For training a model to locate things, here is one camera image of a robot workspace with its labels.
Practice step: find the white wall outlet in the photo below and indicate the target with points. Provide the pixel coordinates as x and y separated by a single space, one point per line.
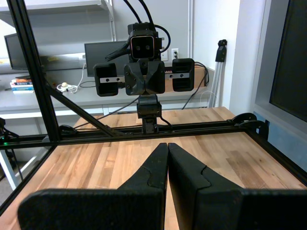
175 53

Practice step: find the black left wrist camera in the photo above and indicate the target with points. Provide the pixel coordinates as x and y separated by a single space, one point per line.
142 48

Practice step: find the aluminium stand with black head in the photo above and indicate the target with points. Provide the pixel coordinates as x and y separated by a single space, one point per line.
217 76

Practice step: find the black metal table frame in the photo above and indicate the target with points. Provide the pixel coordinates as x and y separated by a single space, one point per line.
33 72

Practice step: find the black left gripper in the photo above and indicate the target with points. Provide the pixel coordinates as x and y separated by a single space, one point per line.
106 70

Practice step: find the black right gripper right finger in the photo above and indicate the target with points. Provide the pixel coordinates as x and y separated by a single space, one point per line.
239 210

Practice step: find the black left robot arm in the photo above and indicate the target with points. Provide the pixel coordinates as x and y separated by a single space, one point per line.
148 110

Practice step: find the grey desk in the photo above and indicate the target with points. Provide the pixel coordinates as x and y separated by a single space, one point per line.
24 100

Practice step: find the stack of books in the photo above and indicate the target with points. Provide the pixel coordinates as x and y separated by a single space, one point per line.
21 86

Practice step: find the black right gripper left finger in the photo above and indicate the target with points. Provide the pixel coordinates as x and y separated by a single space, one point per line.
96 208

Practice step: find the black computer monitor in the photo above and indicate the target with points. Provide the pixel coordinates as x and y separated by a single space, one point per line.
105 54
14 52

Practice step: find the white wall shelf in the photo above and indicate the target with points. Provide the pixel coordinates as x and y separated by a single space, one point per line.
60 4

